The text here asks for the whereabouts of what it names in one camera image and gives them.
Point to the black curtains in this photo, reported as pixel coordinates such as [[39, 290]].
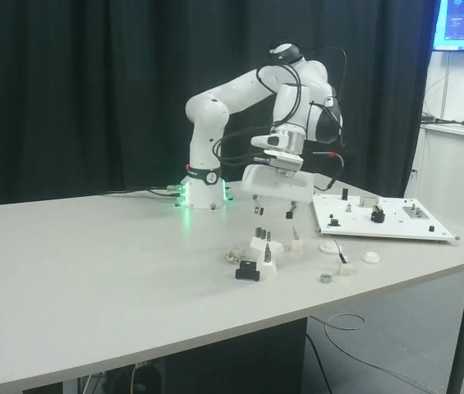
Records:
[[92, 102]]

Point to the white wide peg holder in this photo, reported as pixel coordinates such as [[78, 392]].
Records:
[[274, 248]]

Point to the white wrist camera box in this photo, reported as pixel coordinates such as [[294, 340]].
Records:
[[266, 140]]

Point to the white cube bolt holder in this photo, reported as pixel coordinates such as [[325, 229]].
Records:
[[297, 245]]

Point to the white small gear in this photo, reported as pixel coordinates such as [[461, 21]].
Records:
[[370, 257]]

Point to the black USB plug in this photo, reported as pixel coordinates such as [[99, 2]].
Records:
[[342, 256]]

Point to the thin metal bolt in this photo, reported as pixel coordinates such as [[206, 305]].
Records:
[[295, 235]]

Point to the white task board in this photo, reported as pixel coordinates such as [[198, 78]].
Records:
[[379, 227]]

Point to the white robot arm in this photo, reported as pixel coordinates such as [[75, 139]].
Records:
[[215, 111]]

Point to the white medium gear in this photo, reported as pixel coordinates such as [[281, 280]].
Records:
[[329, 248]]

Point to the metal BNC plug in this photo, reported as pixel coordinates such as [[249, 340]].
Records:
[[325, 278]]

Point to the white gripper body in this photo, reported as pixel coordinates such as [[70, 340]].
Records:
[[277, 184]]

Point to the white cube USB holder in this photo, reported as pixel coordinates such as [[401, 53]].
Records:
[[347, 268]]

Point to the white flat mounting plate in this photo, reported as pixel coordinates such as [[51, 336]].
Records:
[[281, 154]]

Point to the black D-SUB plug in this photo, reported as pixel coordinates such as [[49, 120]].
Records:
[[248, 274]]

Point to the white cabinet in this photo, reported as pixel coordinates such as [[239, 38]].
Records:
[[449, 176]]

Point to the metal waterproof plug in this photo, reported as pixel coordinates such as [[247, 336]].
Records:
[[267, 252]]

